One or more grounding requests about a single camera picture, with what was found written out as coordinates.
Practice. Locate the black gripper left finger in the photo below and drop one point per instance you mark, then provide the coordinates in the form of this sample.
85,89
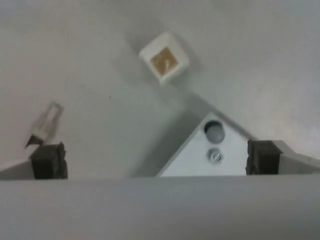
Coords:
48,161

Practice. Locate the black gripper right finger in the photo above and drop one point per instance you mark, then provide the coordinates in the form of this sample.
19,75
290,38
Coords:
262,157

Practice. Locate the grey metal bolt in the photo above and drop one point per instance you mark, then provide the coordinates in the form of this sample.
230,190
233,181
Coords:
46,126

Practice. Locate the white task board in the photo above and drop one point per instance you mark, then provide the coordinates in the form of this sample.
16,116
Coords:
190,162

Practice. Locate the small white empty holder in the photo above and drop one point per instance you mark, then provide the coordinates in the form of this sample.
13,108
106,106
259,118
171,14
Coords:
163,63

